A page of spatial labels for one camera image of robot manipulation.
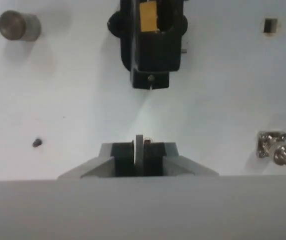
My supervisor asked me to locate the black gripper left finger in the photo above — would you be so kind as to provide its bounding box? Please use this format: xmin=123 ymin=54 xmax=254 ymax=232
xmin=57 ymin=141 xmax=135 ymax=180

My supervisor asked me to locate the metal round peg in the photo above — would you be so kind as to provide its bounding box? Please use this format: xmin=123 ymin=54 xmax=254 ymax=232
xmin=0 ymin=10 xmax=42 ymax=41

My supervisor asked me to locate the metal square peg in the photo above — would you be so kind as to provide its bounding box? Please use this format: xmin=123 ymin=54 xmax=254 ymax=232
xmin=135 ymin=134 xmax=145 ymax=177

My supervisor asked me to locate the white task board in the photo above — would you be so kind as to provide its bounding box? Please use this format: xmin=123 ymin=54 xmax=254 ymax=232
xmin=0 ymin=0 xmax=286 ymax=181

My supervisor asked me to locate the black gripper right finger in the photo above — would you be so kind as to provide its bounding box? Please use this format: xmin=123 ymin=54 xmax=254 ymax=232
xmin=144 ymin=141 xmax=220 ymax=177

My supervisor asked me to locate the black D-SUB plug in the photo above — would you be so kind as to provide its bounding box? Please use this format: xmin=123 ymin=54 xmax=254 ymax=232
xmin=106 ymin=0 xmax=189 ymax=90

